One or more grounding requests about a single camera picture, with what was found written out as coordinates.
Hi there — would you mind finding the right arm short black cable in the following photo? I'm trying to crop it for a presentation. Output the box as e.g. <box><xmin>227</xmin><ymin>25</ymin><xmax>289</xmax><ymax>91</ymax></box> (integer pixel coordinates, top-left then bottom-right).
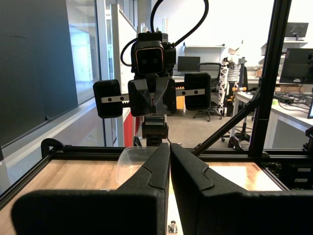
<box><xmin>120</xmin><ymin>37</ymin><xmax>138</xmax><ymax>67</ymax></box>

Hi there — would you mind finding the black stool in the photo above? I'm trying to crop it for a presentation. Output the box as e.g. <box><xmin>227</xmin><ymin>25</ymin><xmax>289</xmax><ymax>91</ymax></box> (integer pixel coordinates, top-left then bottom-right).
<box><xmin>221</xmin><ymin>107</ymin><xmax>254</xmax><ymax>143</ymax></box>

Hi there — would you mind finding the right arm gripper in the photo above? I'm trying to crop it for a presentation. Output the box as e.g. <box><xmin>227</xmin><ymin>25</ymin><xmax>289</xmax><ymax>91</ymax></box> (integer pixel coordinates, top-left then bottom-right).
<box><xmin>93</xmin><ymin>72</ymin><xmax>211</xmax><ymax>118</ymax></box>

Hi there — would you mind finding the clear plastic tub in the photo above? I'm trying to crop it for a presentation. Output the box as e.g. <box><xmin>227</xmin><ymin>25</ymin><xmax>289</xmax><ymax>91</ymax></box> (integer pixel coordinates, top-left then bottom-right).
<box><xmin>116</xmin><ymin>146</ymin><xmax>157</xmax><ymax>185</ymax></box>

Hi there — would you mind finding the small metal bracket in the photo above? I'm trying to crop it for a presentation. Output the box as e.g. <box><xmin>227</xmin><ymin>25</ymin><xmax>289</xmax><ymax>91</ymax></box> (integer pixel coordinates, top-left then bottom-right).
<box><xmin>168</xmin><ymin>220</ymin><xmax>179</xmax><ymax>234</ymax></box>

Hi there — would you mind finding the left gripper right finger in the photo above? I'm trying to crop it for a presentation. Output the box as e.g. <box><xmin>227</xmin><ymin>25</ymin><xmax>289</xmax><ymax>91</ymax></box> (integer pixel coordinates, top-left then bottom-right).
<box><xmin>170</xmin><ymin>143</ymin><xmax>313</xmax><ymax>235</ymax></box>

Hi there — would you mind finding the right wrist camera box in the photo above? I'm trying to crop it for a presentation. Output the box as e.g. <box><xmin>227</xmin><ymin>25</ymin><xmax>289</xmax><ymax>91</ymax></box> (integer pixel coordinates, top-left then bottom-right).
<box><xmin>134</xmin><ymin>40</ymin><xmax>164</xmax><ymax>74</ymax></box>

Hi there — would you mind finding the small black desk monitor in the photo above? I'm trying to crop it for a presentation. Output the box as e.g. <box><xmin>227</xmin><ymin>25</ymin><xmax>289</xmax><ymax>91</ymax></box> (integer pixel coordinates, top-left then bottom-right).
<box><xmin>178</xmin><ymin>56</ymin><xmax>201</xmax><ymax>73</ymax></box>

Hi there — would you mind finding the black monitor on shelf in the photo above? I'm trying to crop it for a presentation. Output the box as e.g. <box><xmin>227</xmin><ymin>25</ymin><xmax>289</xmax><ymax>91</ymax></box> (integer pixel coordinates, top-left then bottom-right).
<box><xmin>286</xmin><ymin>22</ymin><xmax>309</xmax><ymax>41</ymax></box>

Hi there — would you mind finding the white office desk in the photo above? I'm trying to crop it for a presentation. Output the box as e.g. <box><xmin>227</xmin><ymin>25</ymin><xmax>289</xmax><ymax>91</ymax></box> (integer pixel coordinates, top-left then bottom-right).
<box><xmin>172</xmin><ymin>74</ymin><xmax>199</xmax><ymax>84</ymax></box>

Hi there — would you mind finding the black electronics box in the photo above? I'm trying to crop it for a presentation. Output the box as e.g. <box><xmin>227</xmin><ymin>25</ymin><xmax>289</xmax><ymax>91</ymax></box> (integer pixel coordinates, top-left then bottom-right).
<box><xmin>288</xmin><ymin>160</ymin><xmax>313</xmax><ymax>190</ymax></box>

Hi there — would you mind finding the white workbench with cables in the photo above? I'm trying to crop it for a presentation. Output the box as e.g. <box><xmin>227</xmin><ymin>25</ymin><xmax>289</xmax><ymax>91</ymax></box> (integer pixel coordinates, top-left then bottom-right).
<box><xmin>232</xmin><ymin>90</ymin><xmax>313</xmax><ymax>150</ymax></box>

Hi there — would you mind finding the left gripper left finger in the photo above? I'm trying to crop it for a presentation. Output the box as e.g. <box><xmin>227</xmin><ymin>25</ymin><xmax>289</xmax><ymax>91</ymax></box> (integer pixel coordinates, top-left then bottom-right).
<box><xmin>11</xmin><ymin>143</ymin><xmax>171</xmax><ymax>235</ymax></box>

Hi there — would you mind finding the right arm long black cable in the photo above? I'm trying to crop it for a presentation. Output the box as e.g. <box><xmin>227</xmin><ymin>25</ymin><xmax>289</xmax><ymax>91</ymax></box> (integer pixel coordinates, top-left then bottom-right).
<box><xmin>150</xmin><ymin>0</ymin><xmax>210</xmax><ymax>47</ymax></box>

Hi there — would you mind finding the white task board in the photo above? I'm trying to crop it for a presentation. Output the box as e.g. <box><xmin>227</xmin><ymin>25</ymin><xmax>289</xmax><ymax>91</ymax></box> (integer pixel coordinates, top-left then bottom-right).
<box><xmin>167</xmin><ymin>164</ymin><xmax>247</xmax><ymax>235</ymax></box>

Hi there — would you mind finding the black aluminium frame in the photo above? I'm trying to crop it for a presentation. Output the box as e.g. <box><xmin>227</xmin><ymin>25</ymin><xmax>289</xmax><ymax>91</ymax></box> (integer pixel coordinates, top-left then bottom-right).
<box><xmin>0</xmin><ymin>0</ymin><xmax>313</xmax><ymax>211</ymax></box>

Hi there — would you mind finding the white partition with red base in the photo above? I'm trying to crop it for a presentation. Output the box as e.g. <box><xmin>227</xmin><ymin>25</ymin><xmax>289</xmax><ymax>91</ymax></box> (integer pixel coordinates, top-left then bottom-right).
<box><xmin>111</xmin><ymin>3</ymin><xmax>137</xmax><ymax>147</ymax></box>

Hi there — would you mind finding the yellow drawer cabinet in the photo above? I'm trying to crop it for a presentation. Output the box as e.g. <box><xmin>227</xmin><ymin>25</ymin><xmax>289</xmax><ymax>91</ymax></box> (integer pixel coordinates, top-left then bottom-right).
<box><xmin>176</xmin><ymin>95</ymin><xmax>186</xmax><ymax>110</ymax></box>

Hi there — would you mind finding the black mesh office chair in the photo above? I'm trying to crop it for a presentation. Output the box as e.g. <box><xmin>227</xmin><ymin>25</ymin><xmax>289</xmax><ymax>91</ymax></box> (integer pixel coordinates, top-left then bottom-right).
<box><xmin>194</xmin><ymin>63</ymin><xmax>224</xmax><ymax>122</ymax></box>

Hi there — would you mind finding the large black monitor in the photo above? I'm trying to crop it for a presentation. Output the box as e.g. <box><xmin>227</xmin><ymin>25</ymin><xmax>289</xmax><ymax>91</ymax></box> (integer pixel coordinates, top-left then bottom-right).
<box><xmin>279</xmin><ymin>48</ymin><xmax>313</xmax><ymax>85</ymax></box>

